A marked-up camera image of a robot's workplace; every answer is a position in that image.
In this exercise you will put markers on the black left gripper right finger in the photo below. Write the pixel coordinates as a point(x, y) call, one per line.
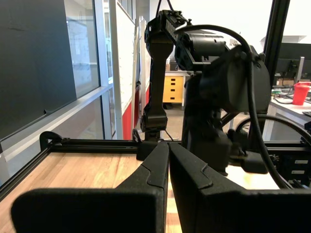
point(230, 211)

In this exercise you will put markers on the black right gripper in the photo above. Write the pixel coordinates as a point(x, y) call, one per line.
point(206, 145)

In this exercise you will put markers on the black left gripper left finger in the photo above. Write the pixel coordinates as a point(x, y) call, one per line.
point(97, 208)

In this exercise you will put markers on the yellow drawer cabinet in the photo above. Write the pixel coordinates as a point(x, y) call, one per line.
point(173, 89)

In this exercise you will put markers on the black electronics box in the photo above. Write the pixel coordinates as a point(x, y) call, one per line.
point(298, 170)

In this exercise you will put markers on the white partition with red base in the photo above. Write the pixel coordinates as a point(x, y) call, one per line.
point(126, 121)

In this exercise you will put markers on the white office desk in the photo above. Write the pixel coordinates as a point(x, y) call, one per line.
point(286, 110)

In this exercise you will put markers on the red plastic cup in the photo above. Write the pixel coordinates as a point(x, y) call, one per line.
point(300, 93)

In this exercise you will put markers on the black computer monitor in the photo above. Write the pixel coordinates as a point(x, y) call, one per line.
point(291, 53)

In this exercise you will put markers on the black frame clamp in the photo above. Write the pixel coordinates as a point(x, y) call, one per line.
point(46, 135)

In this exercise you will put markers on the black aluminium frame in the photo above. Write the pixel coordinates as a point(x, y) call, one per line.
point(277, 24)

